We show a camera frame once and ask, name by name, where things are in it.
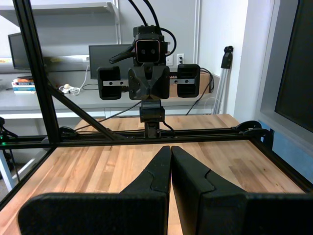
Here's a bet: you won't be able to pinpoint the white coiled cable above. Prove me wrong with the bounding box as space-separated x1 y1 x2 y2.
58 64 90 96

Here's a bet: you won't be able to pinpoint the black computer monitor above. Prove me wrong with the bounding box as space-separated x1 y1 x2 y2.
7 32 31 72
88 44 136 80

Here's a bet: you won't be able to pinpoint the silver tripod with black head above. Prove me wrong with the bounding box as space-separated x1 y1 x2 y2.
212 45 235 116

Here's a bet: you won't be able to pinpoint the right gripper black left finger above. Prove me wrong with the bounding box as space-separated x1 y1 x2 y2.
18 146 172 235

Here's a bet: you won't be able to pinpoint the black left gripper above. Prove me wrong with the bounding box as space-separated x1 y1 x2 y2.
97 64 201 100

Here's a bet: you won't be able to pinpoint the black aluminium frame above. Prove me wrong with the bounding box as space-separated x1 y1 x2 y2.
0 0 313 212

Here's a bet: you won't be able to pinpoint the grey office desk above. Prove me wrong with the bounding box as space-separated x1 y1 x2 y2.
0 72 221 120

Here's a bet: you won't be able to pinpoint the black device with green light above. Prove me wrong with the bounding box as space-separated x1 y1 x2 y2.
0 117 19 146

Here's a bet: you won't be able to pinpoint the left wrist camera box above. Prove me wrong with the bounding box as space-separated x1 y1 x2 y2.
134 38 162 64

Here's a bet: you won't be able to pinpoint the white wall shelf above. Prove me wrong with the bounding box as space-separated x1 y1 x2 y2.
0 1 121 25

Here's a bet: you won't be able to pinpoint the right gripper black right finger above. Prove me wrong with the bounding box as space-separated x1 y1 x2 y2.
171 146 313 235

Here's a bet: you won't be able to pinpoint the stacked books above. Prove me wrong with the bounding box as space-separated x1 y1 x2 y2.
11 76 38 94

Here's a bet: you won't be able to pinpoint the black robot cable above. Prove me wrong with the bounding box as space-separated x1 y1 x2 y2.
142 0 161 27
160 27 178 56
109 47 135 65
163 121 177 137
127 0 149 27

